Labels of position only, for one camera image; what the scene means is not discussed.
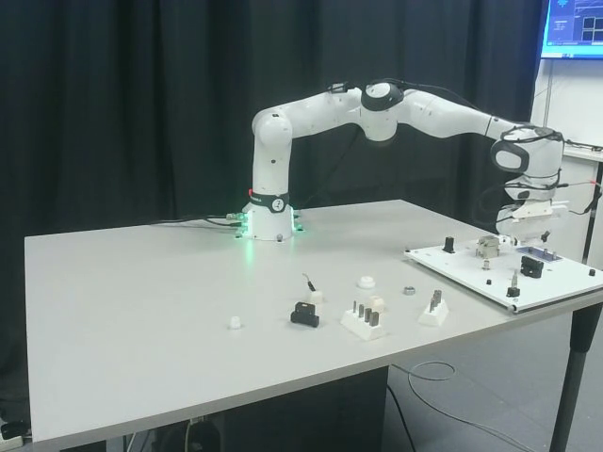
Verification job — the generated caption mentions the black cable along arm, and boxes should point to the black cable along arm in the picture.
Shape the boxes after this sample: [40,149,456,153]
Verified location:
[327,80,565,223]

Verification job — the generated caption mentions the blue screen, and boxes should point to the blue screen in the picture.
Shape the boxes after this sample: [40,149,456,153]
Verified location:
[540,0,603,60]

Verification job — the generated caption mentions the black D-SUB plug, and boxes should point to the black D-SUB plug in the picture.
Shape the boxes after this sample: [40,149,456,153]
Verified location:
[289,300,325,329]

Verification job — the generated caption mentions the white power strip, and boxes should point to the white power strip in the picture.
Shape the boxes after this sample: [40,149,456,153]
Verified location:
[0,422,25,449]

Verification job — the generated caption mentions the black curtain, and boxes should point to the black curtain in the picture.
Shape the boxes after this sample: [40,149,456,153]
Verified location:
[0,0,551,428]

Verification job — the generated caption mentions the white round peg holder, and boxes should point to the white round peg holder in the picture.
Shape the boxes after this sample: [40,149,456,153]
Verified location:
[339,308,390,341]

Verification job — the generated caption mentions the black floor cable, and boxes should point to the black floor cable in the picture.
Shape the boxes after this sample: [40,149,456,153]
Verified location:
[386,383,414,452]

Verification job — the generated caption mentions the white cabinet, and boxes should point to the white cabinet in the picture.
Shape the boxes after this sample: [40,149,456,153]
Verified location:
[562,144,603,272]

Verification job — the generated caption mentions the grey floor cable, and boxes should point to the grey floor cable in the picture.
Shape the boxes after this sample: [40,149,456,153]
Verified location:
[389,361,562,452]

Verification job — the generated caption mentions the black table leg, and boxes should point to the black table leg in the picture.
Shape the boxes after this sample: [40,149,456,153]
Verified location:
[549,305,597,452]

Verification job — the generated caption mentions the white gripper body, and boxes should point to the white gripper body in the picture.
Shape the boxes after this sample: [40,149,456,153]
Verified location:
[495,204,550,236]

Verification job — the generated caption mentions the white task board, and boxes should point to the white task board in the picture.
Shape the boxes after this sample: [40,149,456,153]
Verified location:
[402,233,603,315]

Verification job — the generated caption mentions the white square peg holder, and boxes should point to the white square peg holder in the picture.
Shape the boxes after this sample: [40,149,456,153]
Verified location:
[416,300,449,327]

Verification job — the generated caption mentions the black base cable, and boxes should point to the black base cable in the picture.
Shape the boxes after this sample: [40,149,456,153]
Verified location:
[159,214,247,228]

